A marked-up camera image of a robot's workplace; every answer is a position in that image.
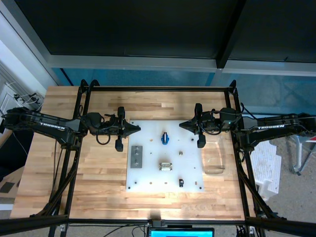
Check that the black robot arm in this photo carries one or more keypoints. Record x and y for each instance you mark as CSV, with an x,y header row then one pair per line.
x,y
51,126
270,127

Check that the black table-level camera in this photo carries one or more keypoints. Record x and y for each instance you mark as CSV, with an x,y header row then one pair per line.
x,y
157,222

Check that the blue connector mount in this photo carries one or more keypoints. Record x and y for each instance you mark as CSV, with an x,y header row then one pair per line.
x,y
164,140

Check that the white plastic task board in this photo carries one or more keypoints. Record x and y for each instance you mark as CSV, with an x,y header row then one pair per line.
x,y
148,172

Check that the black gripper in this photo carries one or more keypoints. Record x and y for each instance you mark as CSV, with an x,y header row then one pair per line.
x,y
209,123
114,126

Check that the black connector housing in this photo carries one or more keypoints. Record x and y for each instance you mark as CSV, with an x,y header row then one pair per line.
x,y
181,182

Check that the black aluminium frame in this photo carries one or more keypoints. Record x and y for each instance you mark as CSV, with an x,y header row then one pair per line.
x,y
29,223

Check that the grey HAN10E connector insert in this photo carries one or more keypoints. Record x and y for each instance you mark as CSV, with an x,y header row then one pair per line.
x,y
165,165

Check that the grey metal stand legs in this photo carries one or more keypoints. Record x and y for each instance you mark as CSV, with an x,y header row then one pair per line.
x,y
299,153

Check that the grey metal plate with pegs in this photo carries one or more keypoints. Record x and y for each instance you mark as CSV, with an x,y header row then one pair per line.
x,y
133,158

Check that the blue-lit screen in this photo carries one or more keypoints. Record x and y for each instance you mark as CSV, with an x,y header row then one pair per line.
x,y
180,233

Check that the clear plastic tub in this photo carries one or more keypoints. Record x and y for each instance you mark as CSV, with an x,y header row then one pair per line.
x,y
213,170

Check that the brown cardboard box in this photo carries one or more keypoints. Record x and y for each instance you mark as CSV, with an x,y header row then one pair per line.
x,y
10,176

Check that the red and white sign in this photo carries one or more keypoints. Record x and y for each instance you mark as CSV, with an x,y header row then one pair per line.
x,y
311,140

